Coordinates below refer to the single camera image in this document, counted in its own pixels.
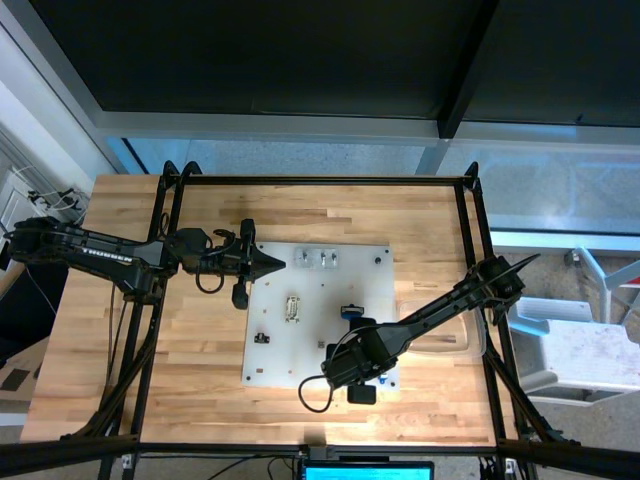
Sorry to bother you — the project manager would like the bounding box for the white cable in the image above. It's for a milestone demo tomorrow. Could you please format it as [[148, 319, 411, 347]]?
[[21, 185, 91, 216]]

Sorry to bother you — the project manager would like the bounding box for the clear plastic tub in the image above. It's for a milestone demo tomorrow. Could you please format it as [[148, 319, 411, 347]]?
[[396, 298, 488, 358]]

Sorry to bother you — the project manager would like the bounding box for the brown cardboard box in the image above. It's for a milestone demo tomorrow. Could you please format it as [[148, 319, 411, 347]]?
[[0, 335, 52, 402]]

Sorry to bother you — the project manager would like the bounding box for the blue lit screen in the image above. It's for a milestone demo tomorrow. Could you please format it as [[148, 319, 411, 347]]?
[[298, 460, 436, 480]]

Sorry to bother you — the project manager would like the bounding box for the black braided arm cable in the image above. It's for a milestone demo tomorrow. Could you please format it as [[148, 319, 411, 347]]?
[[194, 262, 225, 295]]

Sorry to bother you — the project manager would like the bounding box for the white plastic board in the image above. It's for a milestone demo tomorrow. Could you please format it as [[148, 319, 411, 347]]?
[[241, 241, 402, 389]]

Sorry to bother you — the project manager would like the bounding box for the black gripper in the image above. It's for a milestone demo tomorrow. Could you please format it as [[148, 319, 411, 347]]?
[[346, 316, 378, 406], [219, 218, 287, 310]]

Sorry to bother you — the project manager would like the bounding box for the black aluminium frame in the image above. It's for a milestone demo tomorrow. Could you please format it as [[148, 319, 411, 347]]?
[[0, 159, 640, 480]]

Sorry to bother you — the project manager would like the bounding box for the grey metal step ladder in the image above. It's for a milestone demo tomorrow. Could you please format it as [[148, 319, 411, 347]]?
[[564, 245, 640, 324]]

